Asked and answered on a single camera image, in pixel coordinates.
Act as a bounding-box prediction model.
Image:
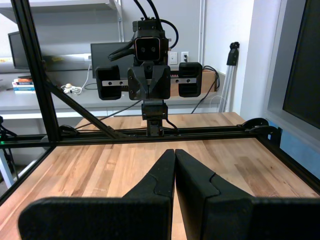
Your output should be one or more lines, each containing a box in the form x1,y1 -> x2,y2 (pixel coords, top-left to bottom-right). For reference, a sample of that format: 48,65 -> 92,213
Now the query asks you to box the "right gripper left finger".
18,148 -> 175,240

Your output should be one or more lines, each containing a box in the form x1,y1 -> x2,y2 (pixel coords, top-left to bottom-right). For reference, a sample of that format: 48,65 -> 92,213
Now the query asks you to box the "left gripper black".
95,61 -> 204,101

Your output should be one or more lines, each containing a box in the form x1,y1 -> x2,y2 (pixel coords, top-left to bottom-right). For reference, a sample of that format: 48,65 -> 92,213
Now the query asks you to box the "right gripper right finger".
175,148 -> 320,240

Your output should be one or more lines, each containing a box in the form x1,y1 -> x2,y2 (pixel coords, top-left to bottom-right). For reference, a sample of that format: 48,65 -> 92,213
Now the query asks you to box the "dark computer monitor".
7,31 -> 35,71
90,41 -> 136,71

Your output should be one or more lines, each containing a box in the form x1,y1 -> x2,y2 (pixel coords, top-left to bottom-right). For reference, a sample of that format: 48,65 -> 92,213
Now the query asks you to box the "brown wooden box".
199,66 -> 221,94

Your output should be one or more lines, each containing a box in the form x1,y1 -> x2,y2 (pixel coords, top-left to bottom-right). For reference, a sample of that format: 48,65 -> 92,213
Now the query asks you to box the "white shelf rack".
0,0 -> 208,73

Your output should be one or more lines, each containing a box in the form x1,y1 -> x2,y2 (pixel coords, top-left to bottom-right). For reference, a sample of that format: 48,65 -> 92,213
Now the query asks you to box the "grey desk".
0,88 -> 226,121

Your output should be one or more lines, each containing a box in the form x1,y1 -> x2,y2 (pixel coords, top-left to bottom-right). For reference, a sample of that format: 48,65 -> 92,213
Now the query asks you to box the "stack of books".
11,77 -> 36,95

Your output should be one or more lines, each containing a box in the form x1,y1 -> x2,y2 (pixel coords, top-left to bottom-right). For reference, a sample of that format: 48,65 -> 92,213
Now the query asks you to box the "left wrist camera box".
133,36 -> 162,62

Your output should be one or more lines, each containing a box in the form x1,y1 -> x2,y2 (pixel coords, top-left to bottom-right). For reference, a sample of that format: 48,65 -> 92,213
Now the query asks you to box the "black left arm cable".
107,0 -> 180,62

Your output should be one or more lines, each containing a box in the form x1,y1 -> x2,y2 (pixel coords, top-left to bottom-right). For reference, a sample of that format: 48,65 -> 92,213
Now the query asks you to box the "white cable bundle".
60,62 -> 93,96

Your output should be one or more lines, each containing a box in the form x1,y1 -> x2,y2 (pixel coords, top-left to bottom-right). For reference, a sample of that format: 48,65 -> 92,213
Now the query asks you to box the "black metal frame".
0,0 -> 320,208

